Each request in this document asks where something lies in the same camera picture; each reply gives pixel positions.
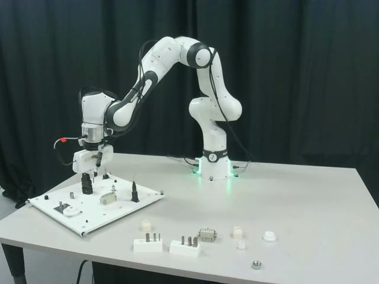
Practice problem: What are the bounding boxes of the black D-SUB plug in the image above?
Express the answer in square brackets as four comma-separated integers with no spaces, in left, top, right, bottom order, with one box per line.
[81,173,94,196]

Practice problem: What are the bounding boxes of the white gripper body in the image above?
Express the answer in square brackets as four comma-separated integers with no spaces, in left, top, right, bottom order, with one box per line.
[72,147,114,173]

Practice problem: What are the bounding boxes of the black USB plug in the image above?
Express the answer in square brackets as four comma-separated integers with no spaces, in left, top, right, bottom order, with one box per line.
[130,171,140,203]

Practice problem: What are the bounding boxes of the white task board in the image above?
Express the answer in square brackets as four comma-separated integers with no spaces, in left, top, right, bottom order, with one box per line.
[27,173,165,237]

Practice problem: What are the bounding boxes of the black curtain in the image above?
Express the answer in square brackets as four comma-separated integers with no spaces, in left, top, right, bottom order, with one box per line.
[0,0,379,209]

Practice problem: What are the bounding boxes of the black cable under table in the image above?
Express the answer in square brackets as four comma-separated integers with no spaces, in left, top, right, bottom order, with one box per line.
[77,259,93,284]

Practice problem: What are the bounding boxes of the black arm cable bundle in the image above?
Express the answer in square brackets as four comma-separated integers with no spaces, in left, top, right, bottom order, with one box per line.
[78,40,252,166]

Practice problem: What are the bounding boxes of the black table leg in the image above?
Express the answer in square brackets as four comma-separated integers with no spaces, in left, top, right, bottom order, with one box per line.
[1,243,25,284]

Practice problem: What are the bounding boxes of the white large gear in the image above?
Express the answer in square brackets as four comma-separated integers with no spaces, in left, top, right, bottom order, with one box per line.
[63,206,81,218]

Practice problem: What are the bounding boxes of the white round peg holder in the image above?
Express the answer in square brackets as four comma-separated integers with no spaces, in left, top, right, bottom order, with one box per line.
[133,238,163,253]

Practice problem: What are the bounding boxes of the grey waterproof plug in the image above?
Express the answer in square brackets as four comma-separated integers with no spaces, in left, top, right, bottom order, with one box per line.
[197,227,219,239]

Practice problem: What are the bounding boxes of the white square peg holder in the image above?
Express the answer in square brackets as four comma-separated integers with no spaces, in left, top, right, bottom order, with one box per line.
[169,239,201,255]

